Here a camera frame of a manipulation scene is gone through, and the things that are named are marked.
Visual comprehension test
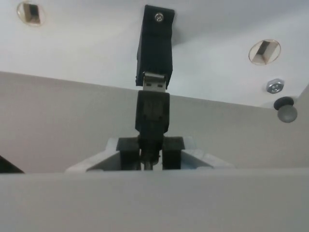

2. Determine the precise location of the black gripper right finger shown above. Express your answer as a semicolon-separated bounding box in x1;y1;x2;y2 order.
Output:
162;136;236;171

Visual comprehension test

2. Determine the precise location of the black USB plug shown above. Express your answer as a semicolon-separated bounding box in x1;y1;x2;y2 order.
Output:
134;71;171;171

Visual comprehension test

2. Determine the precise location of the white task board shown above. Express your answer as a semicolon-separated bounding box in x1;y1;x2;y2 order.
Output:
0;0;309;124

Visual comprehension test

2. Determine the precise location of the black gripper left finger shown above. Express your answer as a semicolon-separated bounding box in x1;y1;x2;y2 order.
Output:
64;136;141;172

